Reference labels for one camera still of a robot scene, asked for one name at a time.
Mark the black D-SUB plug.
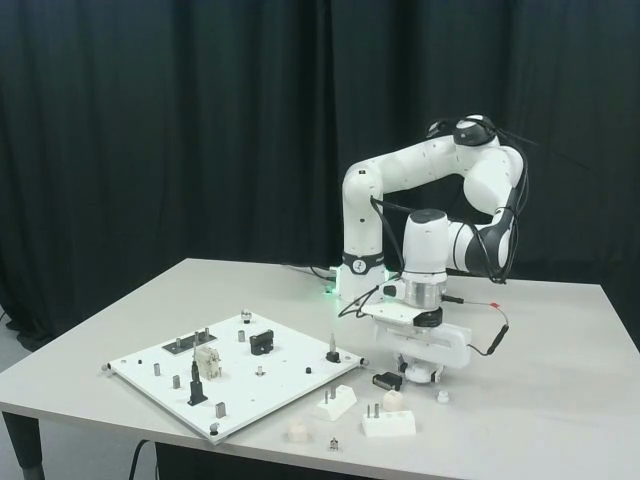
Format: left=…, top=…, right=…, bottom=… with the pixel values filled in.
left=370, top=370, right=402, bottom=392

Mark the dark table leg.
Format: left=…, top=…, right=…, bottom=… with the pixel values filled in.
left=2, top=412, right=39, bottom=480

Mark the black under-table panel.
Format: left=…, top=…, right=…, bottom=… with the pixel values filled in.
left=154, top=439, right=351, bottom=480

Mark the black USB plug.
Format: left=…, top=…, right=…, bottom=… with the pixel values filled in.
left=187, top=357, right=209, bottom=405

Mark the white one-peg holder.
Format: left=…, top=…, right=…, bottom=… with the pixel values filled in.
left=312, top=384, right=358, bottom=421

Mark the black base cable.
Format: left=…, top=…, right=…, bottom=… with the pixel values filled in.
left=282, top=263, right=337, bottom=281

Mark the white two-peg holder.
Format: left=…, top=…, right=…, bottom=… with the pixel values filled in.
left=359, top=407, right=418, bottom=438

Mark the black curtain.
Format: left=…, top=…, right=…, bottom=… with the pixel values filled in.
left=0, top=0, right=640, bottom=346

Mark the black hanging cable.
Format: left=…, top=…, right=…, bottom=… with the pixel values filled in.
left=130, top=438, right=151, bottom=480

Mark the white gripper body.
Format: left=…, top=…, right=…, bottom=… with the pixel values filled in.
left=375, top=322, right=473, bottom=370

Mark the white large gear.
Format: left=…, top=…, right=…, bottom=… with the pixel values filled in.
left=404, top=363, right=434, bottom=385

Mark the white task board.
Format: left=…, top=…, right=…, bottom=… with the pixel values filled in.
left=97, top=309, right=370, bottom=442

